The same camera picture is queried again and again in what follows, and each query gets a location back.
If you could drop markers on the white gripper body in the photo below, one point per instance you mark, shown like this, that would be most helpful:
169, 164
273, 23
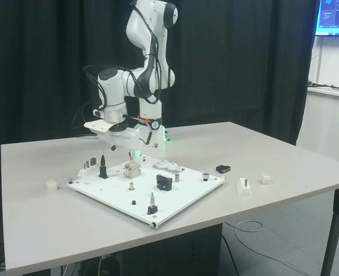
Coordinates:
123, 138

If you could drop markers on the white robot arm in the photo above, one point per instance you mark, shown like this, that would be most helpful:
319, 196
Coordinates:
146, 72

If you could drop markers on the metal square peg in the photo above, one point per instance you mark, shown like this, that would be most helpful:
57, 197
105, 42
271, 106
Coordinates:
93, 162

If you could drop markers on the white peg holder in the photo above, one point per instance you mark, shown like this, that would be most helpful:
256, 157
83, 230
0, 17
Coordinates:
245, 189

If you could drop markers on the thin black rod red tag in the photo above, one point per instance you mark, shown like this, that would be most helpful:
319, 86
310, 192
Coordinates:
129, 116

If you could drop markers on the black waterproof plug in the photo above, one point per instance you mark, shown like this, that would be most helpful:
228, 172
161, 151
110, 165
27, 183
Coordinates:
103, 171

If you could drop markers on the white large gear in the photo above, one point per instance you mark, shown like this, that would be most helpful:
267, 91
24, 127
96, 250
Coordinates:
159, 164

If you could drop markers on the white medium gear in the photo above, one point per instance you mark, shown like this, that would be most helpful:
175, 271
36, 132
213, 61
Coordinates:
172, 166

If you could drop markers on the white task board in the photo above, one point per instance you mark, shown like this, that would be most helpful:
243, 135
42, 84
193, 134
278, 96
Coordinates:
146, 198

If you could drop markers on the white small gear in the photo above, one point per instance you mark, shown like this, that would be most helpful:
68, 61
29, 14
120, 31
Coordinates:
179, 169

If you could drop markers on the small white holder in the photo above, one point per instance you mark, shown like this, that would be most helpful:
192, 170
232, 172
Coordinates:
266, 178
51, 185

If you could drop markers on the metal BNC plug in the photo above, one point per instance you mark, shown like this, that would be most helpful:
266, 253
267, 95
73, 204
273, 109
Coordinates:
205, 176

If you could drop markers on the black D-SUB plug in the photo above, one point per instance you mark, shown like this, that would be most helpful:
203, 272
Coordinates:
223, 169

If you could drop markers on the black curtain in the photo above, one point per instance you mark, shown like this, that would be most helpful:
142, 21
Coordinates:
37, 57

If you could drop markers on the white cabinet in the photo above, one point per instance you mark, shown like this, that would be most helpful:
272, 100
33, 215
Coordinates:
324, 123

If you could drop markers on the grey table leg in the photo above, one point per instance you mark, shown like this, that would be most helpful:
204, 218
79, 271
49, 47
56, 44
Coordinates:
334, 230

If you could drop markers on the blue screen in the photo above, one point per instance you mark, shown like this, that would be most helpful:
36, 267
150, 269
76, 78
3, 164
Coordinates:
334, 17

